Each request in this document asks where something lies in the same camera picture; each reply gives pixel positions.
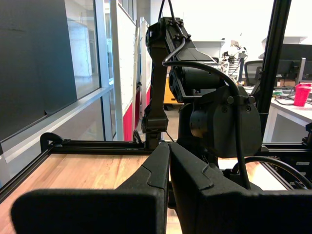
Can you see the yellow cabinet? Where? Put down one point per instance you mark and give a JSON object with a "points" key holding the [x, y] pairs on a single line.
{"points": [[167, 90]]}

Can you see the black office chair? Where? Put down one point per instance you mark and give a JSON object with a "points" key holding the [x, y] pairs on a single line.
{"points": [[252, 70]]}

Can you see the black computer monitor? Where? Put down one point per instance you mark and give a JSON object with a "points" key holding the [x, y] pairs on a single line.
{"points": [[292, 52]]}

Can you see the pink plastic cup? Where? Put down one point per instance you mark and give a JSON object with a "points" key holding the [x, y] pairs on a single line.
{"points": [[302, 96]]}

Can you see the white desk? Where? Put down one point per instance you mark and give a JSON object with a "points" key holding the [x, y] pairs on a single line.
{"points": [[292, 112]]}

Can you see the black aluminium table frame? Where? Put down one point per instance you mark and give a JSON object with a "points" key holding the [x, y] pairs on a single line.
{"points": [[97, 145]]}

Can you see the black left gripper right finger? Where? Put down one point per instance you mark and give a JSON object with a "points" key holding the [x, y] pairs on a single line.
{"points": [[231, 212]]}

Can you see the red partition panel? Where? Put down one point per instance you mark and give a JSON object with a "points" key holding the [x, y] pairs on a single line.
{"points": [[148, 97], [128, 124]]}

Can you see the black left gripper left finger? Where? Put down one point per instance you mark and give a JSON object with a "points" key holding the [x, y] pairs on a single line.
{"points": [[97, 209]]}

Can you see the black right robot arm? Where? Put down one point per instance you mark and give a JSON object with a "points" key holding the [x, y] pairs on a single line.
{"points": [[219, 126]]}

